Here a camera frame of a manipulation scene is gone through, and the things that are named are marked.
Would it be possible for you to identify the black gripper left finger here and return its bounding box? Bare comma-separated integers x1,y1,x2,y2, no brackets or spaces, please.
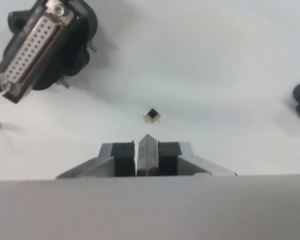
55,140,137,179

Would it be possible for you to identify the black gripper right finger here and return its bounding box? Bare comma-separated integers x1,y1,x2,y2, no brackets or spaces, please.
157,140,239,177

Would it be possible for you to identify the metal square peg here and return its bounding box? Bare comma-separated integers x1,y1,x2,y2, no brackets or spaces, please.
136,133,160,177

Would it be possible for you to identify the white task board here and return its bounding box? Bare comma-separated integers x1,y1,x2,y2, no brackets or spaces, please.
0,0,300,181

